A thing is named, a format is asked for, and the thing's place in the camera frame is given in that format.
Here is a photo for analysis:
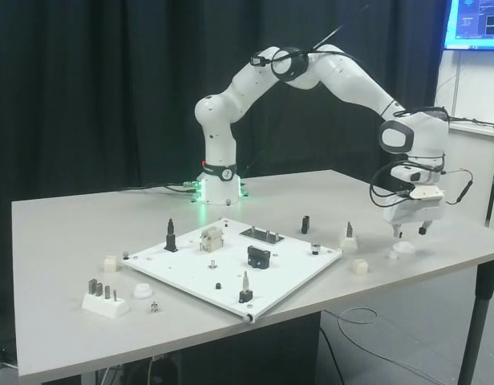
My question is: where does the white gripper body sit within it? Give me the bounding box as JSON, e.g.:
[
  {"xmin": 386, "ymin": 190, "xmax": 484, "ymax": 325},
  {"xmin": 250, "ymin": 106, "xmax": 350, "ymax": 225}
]
[{"xmin": 383, "ymin": 196, "xmax": 447, "ymax": 225}]

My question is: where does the dark table leg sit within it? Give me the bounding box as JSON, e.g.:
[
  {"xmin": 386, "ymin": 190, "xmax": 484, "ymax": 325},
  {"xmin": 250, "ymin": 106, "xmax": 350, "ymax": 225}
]
[{"xmin": 469, "ymin": 256, "xmax": 494, "ymax": 385}]

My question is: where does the blue screen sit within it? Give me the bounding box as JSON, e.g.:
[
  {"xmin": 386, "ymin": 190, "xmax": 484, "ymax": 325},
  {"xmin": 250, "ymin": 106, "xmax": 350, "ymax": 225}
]
[{"xmin": 444, "ymin": 0, "xmax": 494, "ymax": 52}]

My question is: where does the black cabinet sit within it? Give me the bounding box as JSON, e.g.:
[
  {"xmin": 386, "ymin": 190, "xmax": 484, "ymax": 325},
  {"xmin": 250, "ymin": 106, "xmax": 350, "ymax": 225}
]
[{"xmin": 96, "ymin": 312, "xmax": 322, "ymax": 385}]

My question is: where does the white task board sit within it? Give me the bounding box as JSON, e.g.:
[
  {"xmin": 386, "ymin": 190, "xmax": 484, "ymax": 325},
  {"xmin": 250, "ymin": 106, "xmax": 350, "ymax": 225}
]
[{"xmin": 122, "ymin": 217, "xmax": 344, "ymax": 322}]

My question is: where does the black USB plug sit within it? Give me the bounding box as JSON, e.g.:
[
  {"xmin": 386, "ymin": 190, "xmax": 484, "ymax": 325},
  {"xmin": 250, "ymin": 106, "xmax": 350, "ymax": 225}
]
[{"xmin": 163, "ymin": 217, "xmax": 179, "ymax": 253}]

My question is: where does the white square peg holder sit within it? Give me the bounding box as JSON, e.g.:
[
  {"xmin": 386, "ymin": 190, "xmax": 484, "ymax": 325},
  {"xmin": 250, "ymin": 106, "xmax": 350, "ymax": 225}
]
[{"xmin": 81, "ymin": 294, "xmax": 131, "ymax": 320}]

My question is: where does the black curtain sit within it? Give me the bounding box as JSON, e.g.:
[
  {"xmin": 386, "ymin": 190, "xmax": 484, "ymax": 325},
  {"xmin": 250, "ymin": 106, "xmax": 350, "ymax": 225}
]
[{"xmin": 0, "ymin": 0, "xmax": 448, "ymax": 354}]

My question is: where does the thin black rod on wire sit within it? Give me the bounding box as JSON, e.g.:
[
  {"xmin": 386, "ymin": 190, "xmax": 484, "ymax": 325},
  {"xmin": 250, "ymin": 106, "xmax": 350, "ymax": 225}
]
[{"xmin": 443, "ymin": 168, "xmax": 475, "ymax": 205}]

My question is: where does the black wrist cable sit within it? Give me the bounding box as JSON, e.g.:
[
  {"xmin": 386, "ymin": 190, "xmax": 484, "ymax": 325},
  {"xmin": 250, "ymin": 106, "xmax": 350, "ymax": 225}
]
[{"xmin": 368, "ymin": 104, "xmax": 451, "ymax": 209}]

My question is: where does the thin black overhead cable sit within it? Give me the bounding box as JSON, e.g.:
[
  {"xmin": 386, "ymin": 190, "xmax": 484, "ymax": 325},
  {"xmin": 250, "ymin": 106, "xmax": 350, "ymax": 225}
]
[{"xmin": 245, "ymin": 23, "xmax": 346, "ymax": 181}]

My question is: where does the black table cable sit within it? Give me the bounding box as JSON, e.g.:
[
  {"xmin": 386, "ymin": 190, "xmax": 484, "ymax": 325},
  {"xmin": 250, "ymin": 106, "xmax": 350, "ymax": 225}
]
[{"xmin": 110, "ymin": 180, "xmax": 202, "ymax": 197}]

